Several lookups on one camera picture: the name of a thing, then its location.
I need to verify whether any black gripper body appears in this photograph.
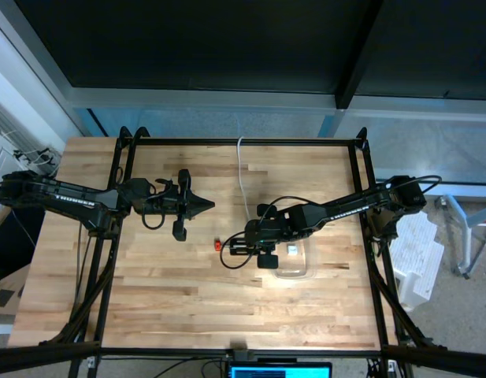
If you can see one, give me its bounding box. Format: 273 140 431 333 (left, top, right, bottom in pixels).
155 169 193 242
244 203 293 271

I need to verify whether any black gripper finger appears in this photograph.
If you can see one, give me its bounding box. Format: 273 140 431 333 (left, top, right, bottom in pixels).
187 189 216 206
187 204 216 221

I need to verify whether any black clamp with orange knob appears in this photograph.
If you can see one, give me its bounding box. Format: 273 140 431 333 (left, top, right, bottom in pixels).
213 237 263 256

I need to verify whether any clear plastic tub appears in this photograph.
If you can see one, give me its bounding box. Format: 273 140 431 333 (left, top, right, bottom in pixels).
272 235 319 281

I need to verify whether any laptop screen blue edge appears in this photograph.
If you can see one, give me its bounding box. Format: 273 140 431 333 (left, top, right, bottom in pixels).
226 361 333 378

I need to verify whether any white foam block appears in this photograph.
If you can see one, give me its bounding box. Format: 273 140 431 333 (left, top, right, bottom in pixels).
390 214 441 313

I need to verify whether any brown cardboard box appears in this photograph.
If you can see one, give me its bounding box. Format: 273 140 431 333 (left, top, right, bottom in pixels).
0 263 31 316

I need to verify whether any grey metal stand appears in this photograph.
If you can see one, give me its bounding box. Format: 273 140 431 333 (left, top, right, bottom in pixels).
435 192 486 280

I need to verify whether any black right forearm cable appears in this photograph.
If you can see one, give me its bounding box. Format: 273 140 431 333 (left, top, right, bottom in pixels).
264 195 318 216

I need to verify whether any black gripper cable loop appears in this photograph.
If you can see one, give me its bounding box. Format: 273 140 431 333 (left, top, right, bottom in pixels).
220 235 263 270

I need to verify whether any black metal table frame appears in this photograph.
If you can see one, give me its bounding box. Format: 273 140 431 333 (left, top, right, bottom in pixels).
0 125 486 378

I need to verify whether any small black fixed camera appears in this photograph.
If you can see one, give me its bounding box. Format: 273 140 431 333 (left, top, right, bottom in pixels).
225 343 251 361

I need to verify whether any black white cable bundle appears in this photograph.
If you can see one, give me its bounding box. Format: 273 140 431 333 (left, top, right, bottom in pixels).
9 146 61 169

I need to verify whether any black right shoulder cable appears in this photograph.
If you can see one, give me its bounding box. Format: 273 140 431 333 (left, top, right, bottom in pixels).
378 174 443 198

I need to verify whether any black vertical wall post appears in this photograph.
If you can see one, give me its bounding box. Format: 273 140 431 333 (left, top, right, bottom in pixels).
335 0 387 110

